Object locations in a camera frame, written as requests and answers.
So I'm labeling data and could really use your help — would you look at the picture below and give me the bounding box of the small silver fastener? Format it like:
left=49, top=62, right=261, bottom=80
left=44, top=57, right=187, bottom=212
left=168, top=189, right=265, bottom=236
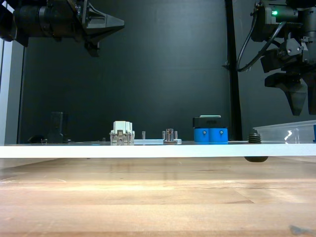
left=164, top=127, right=176, bottom=144

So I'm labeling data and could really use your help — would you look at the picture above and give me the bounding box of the clear plastic tub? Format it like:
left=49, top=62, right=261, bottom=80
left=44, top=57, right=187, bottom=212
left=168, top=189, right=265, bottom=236
left=252, top=120, right=316, bottom=144

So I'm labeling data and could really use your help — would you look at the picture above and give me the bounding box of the black knurled set screw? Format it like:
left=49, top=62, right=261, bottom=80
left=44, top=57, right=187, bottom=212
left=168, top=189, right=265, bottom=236
left=248, top=133, right=262, bottom=144

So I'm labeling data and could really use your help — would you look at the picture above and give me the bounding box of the black rubber foot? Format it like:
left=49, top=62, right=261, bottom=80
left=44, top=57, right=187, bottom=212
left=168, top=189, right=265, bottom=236
left=243, top=157, right=269, bottom=163

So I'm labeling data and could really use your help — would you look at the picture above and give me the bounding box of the black clamp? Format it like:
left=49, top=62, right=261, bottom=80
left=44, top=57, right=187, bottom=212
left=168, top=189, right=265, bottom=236
left=48, top=111, right=70, bottom=144

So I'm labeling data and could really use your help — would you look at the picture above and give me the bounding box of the grey connector housing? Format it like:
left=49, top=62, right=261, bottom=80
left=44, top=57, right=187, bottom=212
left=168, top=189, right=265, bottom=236
left=109, top=120, right=135, bottom=146

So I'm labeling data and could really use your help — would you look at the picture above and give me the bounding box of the white board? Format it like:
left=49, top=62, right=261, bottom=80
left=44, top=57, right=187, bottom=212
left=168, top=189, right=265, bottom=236
left=0, top=141, right=316, bottom=159

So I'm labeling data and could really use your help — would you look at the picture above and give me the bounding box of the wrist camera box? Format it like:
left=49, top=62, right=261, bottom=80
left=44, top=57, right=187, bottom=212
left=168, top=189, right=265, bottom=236
left=251, top=2, right=278, bottom=42

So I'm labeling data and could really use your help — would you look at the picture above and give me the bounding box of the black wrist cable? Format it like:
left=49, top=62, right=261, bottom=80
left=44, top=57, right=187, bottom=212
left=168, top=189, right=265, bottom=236
left=236, top=14, right=287, bottom=73

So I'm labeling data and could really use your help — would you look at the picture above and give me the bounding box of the black aluminium frame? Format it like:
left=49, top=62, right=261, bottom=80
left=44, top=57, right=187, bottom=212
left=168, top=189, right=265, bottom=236
left=222, top=0, right=244, bottom=143

